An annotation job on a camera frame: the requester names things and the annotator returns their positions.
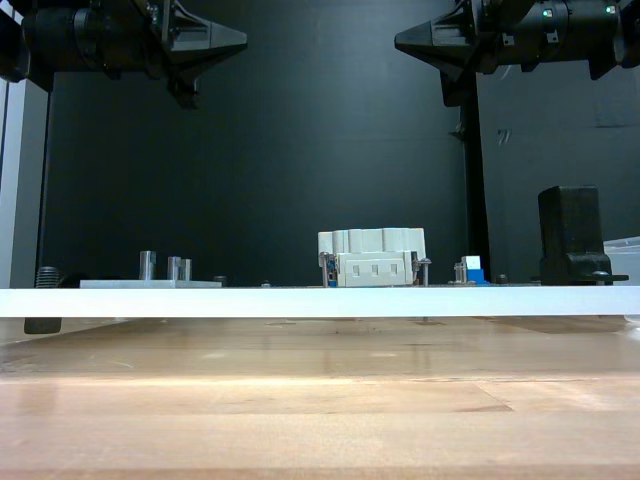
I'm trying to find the white taskboard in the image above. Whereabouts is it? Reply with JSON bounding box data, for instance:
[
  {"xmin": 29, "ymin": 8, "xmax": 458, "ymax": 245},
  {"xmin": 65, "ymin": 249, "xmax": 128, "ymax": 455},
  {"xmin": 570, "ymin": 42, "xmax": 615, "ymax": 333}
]
[{"xmin": 0, "ymin": 287, "xmax": 640, "ymax": 319}]

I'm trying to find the beige connector housing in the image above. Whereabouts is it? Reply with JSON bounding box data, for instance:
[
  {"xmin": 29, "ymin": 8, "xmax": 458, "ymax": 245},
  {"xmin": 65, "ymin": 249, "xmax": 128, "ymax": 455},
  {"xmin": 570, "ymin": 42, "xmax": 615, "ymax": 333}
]
[{"xmin": 317, "ymin": 226, "xmax": 433, "ymax": 289}]

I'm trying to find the small blue white socket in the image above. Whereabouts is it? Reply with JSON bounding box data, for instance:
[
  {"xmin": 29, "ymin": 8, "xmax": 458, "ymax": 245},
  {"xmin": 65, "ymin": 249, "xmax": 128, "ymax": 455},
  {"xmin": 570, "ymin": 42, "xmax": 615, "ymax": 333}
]
[{"xmin": 462, "ymin": 254, "xmax": 487, "ymax": 286}]

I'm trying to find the black plastic clamp block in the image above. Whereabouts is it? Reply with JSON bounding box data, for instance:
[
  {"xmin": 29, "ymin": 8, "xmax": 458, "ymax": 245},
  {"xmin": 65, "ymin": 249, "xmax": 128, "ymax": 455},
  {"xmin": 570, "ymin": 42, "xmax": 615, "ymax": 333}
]
[{"xmin": 529, "ymin": 184, "xmax": 631, "ymax": 288}]

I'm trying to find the grey metal plate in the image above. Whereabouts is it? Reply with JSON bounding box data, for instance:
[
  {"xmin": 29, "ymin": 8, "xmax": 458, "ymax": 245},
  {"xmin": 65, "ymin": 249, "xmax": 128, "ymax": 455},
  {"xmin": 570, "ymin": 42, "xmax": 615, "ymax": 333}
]
[{"xmin": 79, "ymin": 279, "xmax": 224, "ymax": 290}]

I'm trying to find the grey threaded screw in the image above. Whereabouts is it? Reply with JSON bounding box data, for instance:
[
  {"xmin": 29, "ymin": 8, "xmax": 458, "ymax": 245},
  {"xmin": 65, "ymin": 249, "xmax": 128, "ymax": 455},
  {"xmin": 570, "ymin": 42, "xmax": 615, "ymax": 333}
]
[{"xmin": 35, "ymin": 265, "xmax": 61, "ymax": 289}]

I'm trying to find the clear plastic tub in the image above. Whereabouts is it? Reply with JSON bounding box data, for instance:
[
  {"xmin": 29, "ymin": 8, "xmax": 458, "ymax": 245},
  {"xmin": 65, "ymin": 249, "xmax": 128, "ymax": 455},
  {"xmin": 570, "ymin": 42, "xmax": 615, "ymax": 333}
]
[{"xmin": 602, "ymin": 237, "xmax": 640, "ymax": 289}]

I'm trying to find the black rubber board foot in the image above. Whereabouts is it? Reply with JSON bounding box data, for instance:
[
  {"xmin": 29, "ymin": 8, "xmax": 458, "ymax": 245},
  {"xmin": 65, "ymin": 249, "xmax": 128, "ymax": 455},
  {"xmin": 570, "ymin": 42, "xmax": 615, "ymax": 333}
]
[{"xmin": 23, "ymin": 317, "xmax": 63, "ymax": 336}]

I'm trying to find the black aluminium frame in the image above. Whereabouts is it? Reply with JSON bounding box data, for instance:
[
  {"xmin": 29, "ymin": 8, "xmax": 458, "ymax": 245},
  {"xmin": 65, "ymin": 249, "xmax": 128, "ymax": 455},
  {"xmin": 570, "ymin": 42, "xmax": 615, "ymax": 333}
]
[{"xmin": 448, "ymin": 73, "xmax": 492, "ymax": 282}]

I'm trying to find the grey metal enclosure frame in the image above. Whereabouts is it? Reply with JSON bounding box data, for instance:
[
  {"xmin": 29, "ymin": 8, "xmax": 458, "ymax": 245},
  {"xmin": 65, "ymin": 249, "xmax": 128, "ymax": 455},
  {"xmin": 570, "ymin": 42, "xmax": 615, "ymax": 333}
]
[{"xmin": 0, "ymin": 77, "xmax": 50, "ymax": 290}]

